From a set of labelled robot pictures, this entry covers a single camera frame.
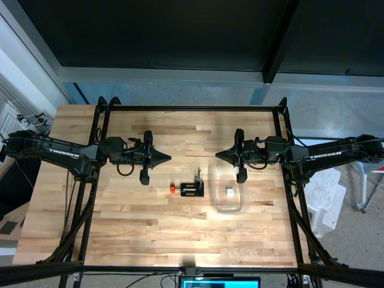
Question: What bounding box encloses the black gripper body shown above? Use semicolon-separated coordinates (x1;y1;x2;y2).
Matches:
125;130;154;186
234;128;262;184

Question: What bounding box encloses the black vise with red knob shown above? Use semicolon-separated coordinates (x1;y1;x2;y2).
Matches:
170;181;205;199

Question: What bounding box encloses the clear plastic tub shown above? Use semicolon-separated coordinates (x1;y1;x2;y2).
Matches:
211;166;250;216

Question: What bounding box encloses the white stepped foam block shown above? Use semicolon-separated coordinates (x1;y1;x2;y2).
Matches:
303;163;348;239

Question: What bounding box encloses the black square pillar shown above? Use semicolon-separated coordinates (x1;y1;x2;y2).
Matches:
263;0;301;84

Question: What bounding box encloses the laptop screen with blue edge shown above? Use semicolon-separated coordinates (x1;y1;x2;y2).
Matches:
179;275;261;288

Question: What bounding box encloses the brown cardboard box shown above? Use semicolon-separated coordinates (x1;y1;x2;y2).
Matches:
0;202;31;241

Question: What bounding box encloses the black table frame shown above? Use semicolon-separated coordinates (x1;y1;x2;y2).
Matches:
0;95;384;288

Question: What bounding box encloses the black and white cable bundle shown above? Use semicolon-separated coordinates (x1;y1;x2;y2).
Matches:
16;112;54;128

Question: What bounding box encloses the black table camera mount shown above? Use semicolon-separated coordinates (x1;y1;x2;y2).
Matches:
179;263;200;277

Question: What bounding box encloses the grey metal stand frame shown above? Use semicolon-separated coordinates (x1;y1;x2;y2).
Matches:
343;145;384;214

